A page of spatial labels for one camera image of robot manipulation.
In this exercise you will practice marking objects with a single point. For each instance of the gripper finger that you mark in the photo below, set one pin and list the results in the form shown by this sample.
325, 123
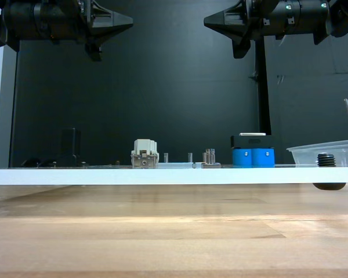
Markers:
232, 32
104, 33
110, 18
229, 18

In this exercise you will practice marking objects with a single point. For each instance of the beige multipole connector housing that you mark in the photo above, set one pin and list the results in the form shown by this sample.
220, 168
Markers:
143, 150

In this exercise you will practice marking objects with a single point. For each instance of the blue and black connector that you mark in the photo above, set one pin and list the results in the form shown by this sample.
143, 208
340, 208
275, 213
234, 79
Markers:
252, 157

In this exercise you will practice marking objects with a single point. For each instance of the small metal connector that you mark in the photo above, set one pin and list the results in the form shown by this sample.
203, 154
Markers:
210, 157

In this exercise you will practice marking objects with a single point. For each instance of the white taskboard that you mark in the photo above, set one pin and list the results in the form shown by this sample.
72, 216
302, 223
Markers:
133, 176

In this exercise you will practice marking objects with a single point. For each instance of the black clamp block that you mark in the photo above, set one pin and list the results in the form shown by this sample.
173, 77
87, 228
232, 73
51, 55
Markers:
68, 144

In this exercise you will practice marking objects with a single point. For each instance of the clear plastic tub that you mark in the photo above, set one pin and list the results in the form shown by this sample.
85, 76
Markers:
304, 153

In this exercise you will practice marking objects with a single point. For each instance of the aluminium plate with posts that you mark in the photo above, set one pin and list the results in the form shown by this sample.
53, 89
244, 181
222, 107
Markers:
174, 165

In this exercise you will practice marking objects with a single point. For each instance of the black threaded stud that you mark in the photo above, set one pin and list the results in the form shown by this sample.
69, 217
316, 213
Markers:
326, 160

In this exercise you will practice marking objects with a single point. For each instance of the black rubber foot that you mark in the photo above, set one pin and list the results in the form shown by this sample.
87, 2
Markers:
329, 186

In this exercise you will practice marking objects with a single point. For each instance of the black upright post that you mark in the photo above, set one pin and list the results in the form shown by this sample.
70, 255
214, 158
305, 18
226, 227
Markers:
262, 87

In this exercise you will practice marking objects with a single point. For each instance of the black frame corner bracket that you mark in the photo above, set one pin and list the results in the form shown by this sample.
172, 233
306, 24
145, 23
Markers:
31, 162

